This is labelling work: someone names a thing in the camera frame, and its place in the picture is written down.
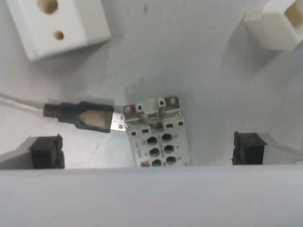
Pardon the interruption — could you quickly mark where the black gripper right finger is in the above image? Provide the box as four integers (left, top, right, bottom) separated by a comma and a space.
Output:
232, 131, 303, 166

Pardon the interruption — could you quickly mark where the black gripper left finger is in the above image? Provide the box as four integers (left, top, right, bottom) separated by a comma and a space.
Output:
0, 133, 65, 170

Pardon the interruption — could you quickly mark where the black USB plug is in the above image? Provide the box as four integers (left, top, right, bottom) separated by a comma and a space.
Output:
0, 91, 126, 134

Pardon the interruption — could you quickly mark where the small white square holder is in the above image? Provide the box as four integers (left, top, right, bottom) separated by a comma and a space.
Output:
243, 0, 303, 52

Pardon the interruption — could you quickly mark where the white holder with round holes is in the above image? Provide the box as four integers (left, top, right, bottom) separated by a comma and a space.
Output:
4, 0, 112, 62

